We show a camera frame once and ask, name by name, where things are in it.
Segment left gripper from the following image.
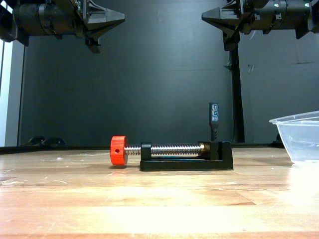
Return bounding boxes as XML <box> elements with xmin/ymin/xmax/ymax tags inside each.
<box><xmin>71</xmin><ymin>0</ymin><xmax>126</xmax><ymax>54</ymax></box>

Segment clear plastic container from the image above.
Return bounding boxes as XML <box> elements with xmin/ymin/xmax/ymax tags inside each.
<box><xmin>268</xmin><ymin>110</ymin><xmax>319</xmax><ymax>165</ymax></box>

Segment black clamp with red knob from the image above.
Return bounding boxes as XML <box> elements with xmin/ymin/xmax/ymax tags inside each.
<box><xmin>109</xmin><ymin>135</ymin><xmax>234</xmax><ymax>172</ymax></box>

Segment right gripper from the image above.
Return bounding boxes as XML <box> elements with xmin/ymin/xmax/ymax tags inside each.
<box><xmin>201</xmin><ymin>0</ymin><xmax>257</xmax><ymax>52</ymax></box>

